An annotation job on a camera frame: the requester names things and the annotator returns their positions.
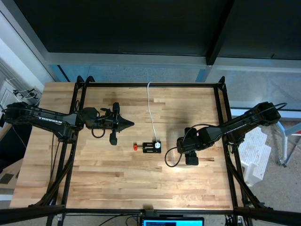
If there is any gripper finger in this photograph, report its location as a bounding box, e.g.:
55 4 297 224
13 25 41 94
118 123 135 133
118 115 135 125

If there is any bunch of black cables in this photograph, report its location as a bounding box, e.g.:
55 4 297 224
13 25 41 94
13 88 40 100

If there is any black aluminium frame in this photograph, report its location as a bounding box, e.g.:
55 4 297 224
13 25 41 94
0 75 301 226

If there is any laptop screen with blue edge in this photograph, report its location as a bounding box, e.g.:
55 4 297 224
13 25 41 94
141 217 205 226

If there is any white power cable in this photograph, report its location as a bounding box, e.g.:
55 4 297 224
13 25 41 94
147 81 158 142

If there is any grey metal leg frame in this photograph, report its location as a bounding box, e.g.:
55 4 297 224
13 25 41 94
274 117 301 168

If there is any black clamp with red knob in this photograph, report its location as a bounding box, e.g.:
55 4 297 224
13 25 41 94
133 140 163 154

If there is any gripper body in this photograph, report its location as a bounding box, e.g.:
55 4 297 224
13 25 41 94
103 102 121 146
176 137 200 166

